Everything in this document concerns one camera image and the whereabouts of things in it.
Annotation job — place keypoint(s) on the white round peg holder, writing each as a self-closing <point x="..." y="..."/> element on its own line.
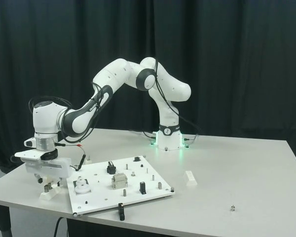
<point x="49" y="195"/>

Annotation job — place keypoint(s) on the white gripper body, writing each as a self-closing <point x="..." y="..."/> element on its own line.
<point x="51" y="169"/>

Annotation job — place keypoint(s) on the black table leg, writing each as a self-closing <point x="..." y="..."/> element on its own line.
<point x="1" y="219"/>

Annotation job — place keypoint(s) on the white medium gear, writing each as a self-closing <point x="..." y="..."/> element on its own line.
<point x="81" y="183"/>

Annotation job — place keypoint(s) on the black box under table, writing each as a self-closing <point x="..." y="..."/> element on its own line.
<point x="101" y="229"/>

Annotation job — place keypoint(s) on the white large gear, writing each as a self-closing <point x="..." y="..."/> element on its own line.
<point x="83" y="190"/>

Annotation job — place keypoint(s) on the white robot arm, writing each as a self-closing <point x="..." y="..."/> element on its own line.
<point x="113" y="74"/>

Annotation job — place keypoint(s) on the white small gear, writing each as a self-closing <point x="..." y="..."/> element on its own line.
<point x="79" y="177"/>

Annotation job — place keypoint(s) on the small metal part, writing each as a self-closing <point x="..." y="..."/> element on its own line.
<point x="233" y="208"/>

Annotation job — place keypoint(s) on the white bolt holder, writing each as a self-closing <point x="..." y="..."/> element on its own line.
<point x="89" y="161"/>

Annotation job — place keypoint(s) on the black curtain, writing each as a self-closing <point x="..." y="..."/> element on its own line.
<point x="39" y="49"/>

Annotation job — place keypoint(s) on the black D-SUB plug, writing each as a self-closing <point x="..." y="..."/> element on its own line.
<point x="121" y="211"/>

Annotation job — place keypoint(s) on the white long peg holder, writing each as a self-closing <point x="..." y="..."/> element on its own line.
<point x="191" y="179"/>

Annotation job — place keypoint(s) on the small white camera box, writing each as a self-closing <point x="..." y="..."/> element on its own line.
<point x="29" y="143"/>

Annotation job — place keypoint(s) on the flat white mounting plate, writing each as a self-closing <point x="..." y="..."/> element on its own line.
<point x="30" y="155"/>

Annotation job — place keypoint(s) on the white task board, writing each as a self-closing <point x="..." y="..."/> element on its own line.
<point x="113" y="200"/>

